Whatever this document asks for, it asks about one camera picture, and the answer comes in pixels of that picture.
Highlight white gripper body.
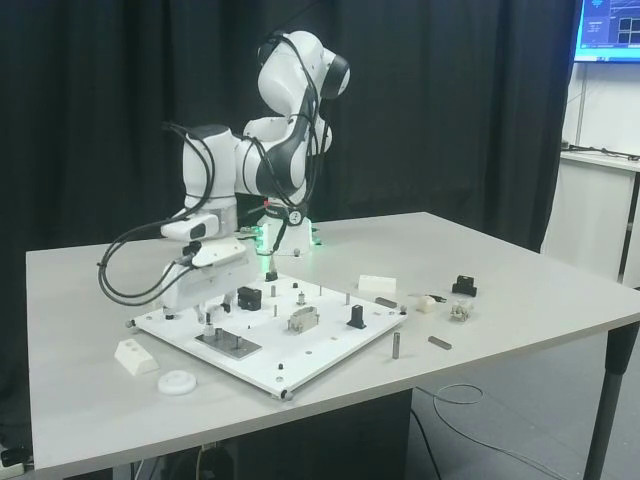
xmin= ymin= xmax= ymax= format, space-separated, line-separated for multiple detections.
xmin=162 ymin=255 xmax=252 ymax=314

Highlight black table leg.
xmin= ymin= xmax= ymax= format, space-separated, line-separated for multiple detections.
xmin=583 ymin=327 xmax=633 ymax=480

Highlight black curtains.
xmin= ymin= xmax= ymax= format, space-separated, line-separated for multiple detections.
xmin=0 ymin=0 xmax=584 ymax=451

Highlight thin black rod on wire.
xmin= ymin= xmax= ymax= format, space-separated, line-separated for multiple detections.
xmin=263 ymin=219 xmax=292 ymax=282

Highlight white large gear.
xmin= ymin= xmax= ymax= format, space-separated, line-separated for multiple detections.
xmin=157 ymin=372 xmax=199 ymax=399

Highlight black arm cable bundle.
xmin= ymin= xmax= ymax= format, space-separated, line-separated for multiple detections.
xmin=96 ymin=122 xmax=222 ymax=306

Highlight white task board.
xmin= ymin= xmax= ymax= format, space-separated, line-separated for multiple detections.
xmin=128 ymin=277 xmax=410 ymax=401

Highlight white cabinet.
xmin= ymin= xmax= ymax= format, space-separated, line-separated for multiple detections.
xmin=541 ymin=149 xmax=640 ymax=291

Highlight white power strip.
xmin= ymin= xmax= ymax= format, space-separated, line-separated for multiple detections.
xmin=0 ymin=446 xmax=35 ymax=477

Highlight blue screen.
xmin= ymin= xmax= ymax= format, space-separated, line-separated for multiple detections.
xmin=573 ymin=0 xmax=640 ymax=65

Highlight black plug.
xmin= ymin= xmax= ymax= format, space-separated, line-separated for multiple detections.
xmin=451 ymin=273 xmax=479 ymax=296

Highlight black cable on cabinet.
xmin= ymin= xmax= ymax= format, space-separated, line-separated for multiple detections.
xmin=559 ymin=143 xmax=640 ymax=163

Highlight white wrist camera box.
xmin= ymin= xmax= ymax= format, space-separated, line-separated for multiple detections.
xmin=159 ymin=212 xmax=221 ymax=242

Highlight white peg holder with holes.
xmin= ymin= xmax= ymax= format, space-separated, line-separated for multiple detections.
xmin=114 ymin=338 xmax=160 ymax=376

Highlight grey floor cable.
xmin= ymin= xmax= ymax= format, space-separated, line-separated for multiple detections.
xmin=413 ymin=382 xmax=589 ymax=477

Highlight white flat mount plate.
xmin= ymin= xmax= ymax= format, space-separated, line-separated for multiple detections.
xmin=191 ymin=238 xmax=250 ymax=268

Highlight white rectangular peg holder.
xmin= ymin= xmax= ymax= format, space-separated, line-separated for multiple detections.
xmin=357 ymin=273 xmax=399 ymax=293

